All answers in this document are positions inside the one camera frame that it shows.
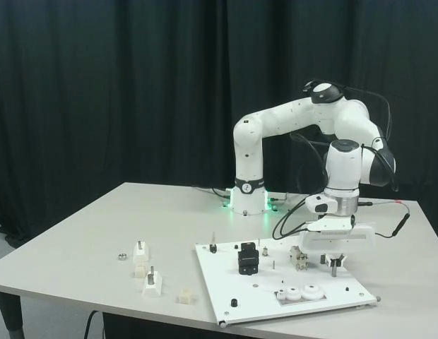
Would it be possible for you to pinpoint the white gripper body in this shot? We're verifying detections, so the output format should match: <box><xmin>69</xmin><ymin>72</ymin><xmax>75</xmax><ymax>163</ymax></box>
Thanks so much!
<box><xmin>299</xmin><ymin>221</ymin><xmax>378</xmax><ymax>254</ymax></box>

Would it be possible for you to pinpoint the white peg holder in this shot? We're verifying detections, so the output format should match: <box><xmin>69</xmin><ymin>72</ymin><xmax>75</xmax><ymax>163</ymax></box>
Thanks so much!
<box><xmin>133</xmin><ymin>239</ymin><xmax>150</xmax><ymax>264</ymax></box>
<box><xmin>141</xmin><ymin>272</ymin><xmax>164</xmax><ymax>298</ymax></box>

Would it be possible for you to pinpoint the flat white mounting plate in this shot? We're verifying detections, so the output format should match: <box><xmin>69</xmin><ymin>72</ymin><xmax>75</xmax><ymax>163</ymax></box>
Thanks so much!
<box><xmin>308</xmin><ymin>215</ymin><xmax>354</xmax><ymax>234</ymax></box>

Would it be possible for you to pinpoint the beige connector block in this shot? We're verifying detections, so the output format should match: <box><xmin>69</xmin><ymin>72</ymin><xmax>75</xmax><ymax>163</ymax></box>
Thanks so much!
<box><xmin>288</xmin><ymin>245</ymin><xmax>309</xmax><ymax>273</ymax></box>

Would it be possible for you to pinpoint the white large gear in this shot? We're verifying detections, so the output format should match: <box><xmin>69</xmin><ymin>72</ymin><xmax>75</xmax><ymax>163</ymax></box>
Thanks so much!
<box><xmin>300</xmin><ymin>283</ymin><xmax>324</xmax><ymax>302</ymax></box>

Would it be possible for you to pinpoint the black D-SUB plug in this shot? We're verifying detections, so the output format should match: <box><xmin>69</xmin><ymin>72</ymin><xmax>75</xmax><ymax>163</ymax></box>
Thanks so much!
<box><xmin>237</xmin><ymin>242</ymin><xmax>259</xmax><ymax>276</ymax></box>

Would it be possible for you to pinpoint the white task board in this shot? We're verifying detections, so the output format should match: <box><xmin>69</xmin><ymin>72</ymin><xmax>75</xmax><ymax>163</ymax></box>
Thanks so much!
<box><xmin>194</xmin><ymin>236</ymin><xmax>381</xmax><ymax>326</ymax></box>

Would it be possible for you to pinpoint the black curtain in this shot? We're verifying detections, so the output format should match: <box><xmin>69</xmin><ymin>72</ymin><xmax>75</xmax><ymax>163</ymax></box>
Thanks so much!
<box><xmin>0</xmin><ymin>0</ymin><xmax>438</xmax><ymax>250</ymax></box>

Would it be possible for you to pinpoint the dark table leg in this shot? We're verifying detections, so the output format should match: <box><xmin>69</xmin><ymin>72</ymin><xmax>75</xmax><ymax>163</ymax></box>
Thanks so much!
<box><xmin>0</xmin><ymin>290</ymin><xmax>23</xmax><ymax>339</ymax></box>

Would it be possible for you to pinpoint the silver wrist ring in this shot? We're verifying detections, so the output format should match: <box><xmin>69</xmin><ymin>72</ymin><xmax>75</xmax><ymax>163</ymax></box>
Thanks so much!
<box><xmin>336</xmin><ymin>196</ymin><xmax>358</xmax><ymax>216</ymax></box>

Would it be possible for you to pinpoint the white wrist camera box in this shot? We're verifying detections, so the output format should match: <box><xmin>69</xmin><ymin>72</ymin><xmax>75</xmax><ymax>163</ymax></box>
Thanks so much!
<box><xmin>304</xmin><ymin>195</ymin><xmax>338</xmax><ymax>214</ymax></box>

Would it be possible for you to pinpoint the black camera cable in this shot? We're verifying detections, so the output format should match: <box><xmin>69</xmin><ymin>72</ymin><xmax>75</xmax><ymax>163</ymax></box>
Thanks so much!
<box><xmin>272</xmin><ymin>203</ymin><xmax>314</xmax><ymax>241</ymax></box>

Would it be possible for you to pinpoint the thin black rod on wire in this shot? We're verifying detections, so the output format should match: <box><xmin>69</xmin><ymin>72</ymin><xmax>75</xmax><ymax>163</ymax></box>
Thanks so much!
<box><xmin>358</xmin><ymin>198</ymin><xmax>412</xmax><ymax>238</ymax></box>

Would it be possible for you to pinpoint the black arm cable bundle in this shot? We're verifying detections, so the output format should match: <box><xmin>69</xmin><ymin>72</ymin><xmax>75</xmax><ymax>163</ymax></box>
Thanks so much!
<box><xmin>289</xmin><ymin>80</ymin><xmax>399</xmax><ymax>194</ymax></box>

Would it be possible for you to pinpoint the black cable under table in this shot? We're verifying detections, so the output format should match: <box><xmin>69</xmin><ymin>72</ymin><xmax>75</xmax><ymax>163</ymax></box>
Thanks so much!
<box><xmin>85</xmin><ymin>309</ymin><xmax>102</xmax><ymax>339</ymax></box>

